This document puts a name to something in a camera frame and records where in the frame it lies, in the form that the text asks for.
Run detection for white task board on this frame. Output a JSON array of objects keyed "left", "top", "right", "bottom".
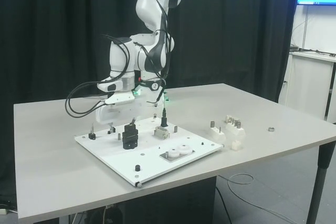
[{"left": 74, "top": 115, "right": 225, "bottom": 188}]

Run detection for black curtain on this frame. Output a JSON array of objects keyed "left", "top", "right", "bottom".
[{"left": 0, "top": 0, "right": 302, "bottom": 208}]

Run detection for black plug with short cable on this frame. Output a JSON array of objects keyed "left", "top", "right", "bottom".
[{"left": 160, "top": 101, "right": 169, "bottom": 129}]

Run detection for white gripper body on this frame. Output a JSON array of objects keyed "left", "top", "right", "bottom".
[{"left": 96, "top": 99, "right": 149, "bottom": 127}]

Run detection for white medium gear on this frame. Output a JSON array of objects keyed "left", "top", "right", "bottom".
[{"left": 167, "top": 147, "right": 181, "bottom": 158}]

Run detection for wide white peg holder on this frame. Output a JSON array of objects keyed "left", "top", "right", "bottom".
[{"left": 224, "top": 121, "right": 247, "bottom": 138}]

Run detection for grey floor cable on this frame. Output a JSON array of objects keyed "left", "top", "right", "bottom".
[{"left": 226, "top": 173, "right": 312, "bottom": 224}]

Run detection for black box under table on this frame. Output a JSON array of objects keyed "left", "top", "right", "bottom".
[{"left": 106, "top": 176, "right": 219, "bottom": 224}]

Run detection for black D-SUB plug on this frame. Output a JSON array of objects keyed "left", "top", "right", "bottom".
[{"left": 122, "top": 123, "right": 139, "bottom": 151}]

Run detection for black cables on cabinet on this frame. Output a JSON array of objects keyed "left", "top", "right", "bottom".
[{"left": 288, "top": 46, "right": 336, "bottom": 57}]

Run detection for thin black rod on wire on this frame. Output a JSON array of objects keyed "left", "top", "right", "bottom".
[{"left": 146, "top": 90, "right": 165, "bottom": 108}]

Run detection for black table leg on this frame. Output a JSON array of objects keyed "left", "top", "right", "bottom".
[{"left": 306, "top": 140, "right": 330, "bottom": 224}]

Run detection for black looped cable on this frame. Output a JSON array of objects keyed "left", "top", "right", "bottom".
[
  {"left": 65, "top": 80, "right": 111, "bottom": 120},
  {"left": 68, "top": 86, "right": 109, "bottom": 116}
]

